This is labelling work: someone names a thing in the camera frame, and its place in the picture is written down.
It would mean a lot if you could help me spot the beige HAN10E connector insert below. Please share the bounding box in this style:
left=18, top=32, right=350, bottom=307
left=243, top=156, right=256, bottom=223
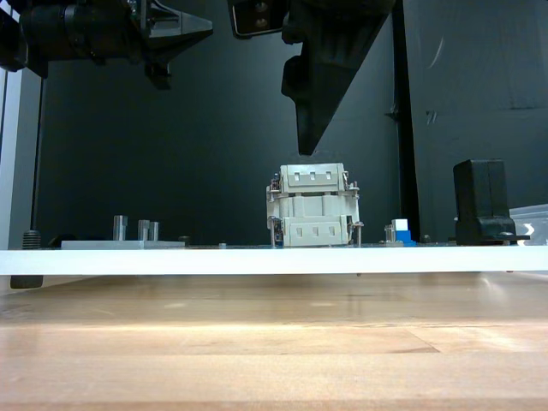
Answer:
left=268, top=164, right=360, bottom=200

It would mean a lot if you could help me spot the beige connector base housing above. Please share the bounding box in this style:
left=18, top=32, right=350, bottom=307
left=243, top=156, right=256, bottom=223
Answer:
left=265, top=193, right=366, bottom=248

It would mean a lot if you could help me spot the small white and blue connector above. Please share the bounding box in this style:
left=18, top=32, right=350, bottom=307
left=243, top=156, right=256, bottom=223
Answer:
left=391, top=218, right=414, bottom=246

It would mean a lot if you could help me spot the black connector block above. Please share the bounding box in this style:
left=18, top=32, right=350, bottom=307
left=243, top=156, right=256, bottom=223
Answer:
left=453, top=158, right=533, bottom=246

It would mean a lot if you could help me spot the white task board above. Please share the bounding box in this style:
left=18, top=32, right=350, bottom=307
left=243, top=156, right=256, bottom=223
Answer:
left=0, top=244, right=548, bottom=276

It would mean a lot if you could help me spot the grey metal plate with posts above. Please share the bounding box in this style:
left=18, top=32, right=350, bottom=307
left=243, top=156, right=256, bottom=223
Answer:
left=61, top=213, right=188, bottom=249

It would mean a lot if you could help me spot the black standoff bolt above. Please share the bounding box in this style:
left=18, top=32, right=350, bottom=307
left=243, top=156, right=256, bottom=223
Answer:
left=10, top=229, right=44, bottom=289

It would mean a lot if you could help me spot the clear plastic tub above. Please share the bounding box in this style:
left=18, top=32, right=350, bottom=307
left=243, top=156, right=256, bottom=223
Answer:
left=508, top=205, right=548, bottom=247

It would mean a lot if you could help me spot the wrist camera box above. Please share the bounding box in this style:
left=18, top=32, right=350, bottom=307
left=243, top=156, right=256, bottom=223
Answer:
left=228, top=0, right=287, bottom=41

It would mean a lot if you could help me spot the black vertical post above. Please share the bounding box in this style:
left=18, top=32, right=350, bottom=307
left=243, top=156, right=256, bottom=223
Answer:
left=384, top=0, right=420, bottom=243

